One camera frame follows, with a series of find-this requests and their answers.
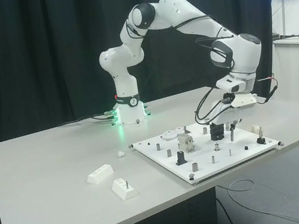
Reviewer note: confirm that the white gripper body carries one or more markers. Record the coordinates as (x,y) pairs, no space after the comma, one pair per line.
(222,112)

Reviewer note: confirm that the metal square peg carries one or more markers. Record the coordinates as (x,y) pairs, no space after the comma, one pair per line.
(195,167)
(231,133)

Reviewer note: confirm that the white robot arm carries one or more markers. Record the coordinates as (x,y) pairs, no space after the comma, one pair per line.
(183,11)

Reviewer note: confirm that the metal round peg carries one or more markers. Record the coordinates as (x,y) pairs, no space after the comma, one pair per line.
(212,159)
(157,147)
(127,185)
(205,130)
(169,153)

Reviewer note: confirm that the white peg holder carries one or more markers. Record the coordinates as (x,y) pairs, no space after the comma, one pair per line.
(124,190)
(100,174)

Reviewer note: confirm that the metal BNC plug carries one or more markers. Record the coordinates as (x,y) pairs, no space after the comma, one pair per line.
(217,146)

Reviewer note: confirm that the small white plug holder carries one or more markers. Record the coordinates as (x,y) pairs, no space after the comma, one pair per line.
(255,129)

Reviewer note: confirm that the white medium gear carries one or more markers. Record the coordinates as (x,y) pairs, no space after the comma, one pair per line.
(180,129)

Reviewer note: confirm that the beige D-SUB plug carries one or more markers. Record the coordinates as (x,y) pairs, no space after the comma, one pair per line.
(185,143)

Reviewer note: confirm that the white task board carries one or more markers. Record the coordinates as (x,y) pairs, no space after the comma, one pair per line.
(232,161)

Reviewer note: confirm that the white large gear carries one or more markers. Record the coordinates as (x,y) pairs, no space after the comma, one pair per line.
(169,135)

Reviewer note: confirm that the black USB plug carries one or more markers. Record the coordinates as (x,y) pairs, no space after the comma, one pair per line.
(181,158)

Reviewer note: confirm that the white small gear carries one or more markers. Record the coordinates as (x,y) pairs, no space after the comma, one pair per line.
(120,154)

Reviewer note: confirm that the black curtain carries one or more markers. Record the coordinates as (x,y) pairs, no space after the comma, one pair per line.
(41,49)

